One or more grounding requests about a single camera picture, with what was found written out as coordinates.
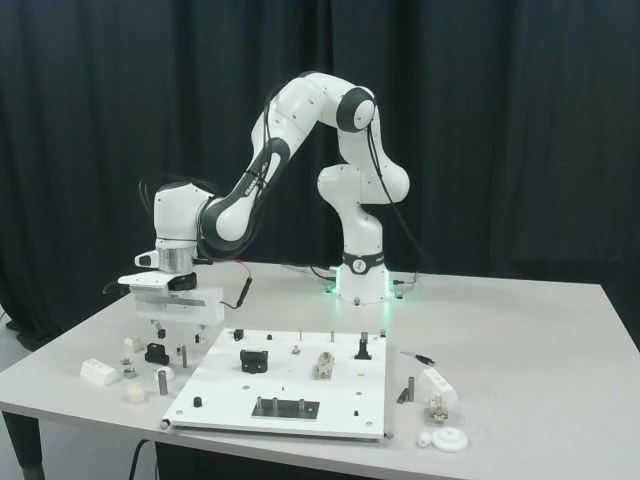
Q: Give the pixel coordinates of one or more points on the black curtains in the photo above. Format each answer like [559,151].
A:
[75,125]

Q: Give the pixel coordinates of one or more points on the metal BNC plug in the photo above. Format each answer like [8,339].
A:
[130,373]

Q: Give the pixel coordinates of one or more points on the dark table leg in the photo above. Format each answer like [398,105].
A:
[22,445]

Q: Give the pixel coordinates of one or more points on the thick metal round peg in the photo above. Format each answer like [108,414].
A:
[260,404]
[162,385]

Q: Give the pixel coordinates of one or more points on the small white cube holder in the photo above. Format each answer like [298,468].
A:
[134,393]
[131,345]

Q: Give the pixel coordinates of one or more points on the beige metal board connector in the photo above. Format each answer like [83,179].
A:
[322,366]

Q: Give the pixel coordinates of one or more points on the flat white mounting plate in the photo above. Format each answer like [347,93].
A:
[145,281]

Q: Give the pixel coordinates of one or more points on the white holder with holes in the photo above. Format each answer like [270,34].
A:
[439,384]
[100,371]

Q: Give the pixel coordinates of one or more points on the small metal nut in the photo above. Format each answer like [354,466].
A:
[125,360]

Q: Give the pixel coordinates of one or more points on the white medium gear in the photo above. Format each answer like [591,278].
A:
[171,376]

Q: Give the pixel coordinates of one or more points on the black D-SUB plug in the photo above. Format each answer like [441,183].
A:
[156,352]

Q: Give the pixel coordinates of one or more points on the black round cap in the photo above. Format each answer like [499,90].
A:
[197,402]

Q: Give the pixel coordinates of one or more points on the white task board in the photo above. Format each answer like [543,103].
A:
[280,385]

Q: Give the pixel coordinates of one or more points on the metal square peg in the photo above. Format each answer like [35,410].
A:
[402,396]

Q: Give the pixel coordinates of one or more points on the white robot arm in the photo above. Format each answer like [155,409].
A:
[295,107]

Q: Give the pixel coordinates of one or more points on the white large gear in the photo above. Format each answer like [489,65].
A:
[450,441]

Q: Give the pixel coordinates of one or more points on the white small gear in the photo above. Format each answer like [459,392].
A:
[424,439]

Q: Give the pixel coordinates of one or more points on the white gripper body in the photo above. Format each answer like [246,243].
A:
[210,310]

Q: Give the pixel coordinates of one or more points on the bent metal rod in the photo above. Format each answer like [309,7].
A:
[413,279]

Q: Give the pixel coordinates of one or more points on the beige metal connector plug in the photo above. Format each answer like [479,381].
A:
[436,405]

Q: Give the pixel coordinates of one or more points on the black USB plug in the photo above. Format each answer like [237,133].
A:
[362,348]

